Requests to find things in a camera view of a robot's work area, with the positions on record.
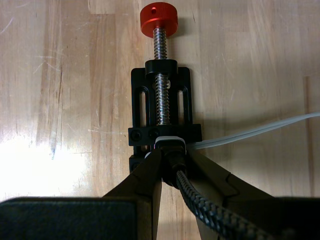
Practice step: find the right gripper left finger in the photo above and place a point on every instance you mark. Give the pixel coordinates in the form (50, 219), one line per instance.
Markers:
(75, 217)

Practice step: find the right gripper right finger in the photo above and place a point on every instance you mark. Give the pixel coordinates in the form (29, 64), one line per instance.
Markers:
(275, 212)

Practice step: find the black clamp with red knob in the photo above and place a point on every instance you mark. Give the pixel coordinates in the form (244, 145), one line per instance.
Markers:
(186, 102)

